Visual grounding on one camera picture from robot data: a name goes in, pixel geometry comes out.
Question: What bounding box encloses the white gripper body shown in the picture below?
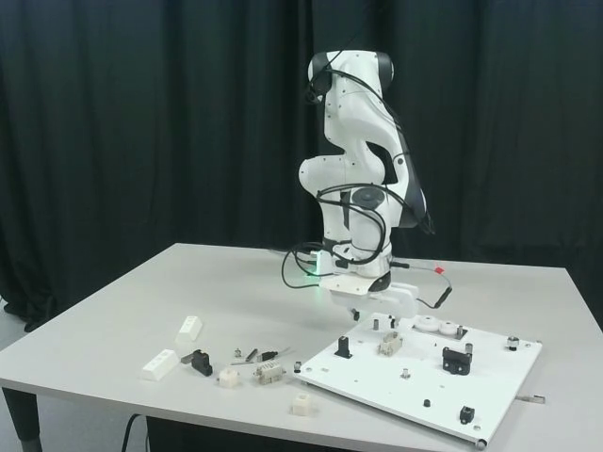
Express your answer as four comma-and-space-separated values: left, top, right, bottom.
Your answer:
329, 281, 418, 318

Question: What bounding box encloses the white peg holder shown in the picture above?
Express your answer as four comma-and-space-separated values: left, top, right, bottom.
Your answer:
139, 347, 181, 382
174, 315, 204, 347

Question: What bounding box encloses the beige waterproof plug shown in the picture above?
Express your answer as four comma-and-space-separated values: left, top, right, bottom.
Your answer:
378, 331, 402, 356
253, 363, 285, 388

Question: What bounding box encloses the thin black rod red tag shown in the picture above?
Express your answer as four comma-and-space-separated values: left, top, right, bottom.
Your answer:
389, 261, 447, 275

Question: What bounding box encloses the white task board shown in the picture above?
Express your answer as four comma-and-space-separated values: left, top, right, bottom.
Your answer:
292, 310, 544, 446

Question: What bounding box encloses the small white cube holder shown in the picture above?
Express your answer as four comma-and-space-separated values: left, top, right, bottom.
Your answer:
289, 394, 317, 417
217, 367, 244, 390

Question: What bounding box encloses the black D-SUB plug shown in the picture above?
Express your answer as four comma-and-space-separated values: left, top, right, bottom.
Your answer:
189, 348, 214, 377

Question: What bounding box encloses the black curtain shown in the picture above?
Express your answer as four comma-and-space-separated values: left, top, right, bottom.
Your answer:
0, 0, 603, 333

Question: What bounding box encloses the black table leg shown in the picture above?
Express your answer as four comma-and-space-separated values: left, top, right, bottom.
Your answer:
1, 387, 41, 452

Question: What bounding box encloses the black rod wire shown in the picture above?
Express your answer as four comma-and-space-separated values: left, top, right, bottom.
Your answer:
416, 271, 454, 310

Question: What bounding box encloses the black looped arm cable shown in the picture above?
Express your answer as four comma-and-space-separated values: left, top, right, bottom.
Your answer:
281, 241, 341, 289

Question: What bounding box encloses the black floor cable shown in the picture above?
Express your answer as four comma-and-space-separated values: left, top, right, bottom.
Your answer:
122, 412, 148, 452

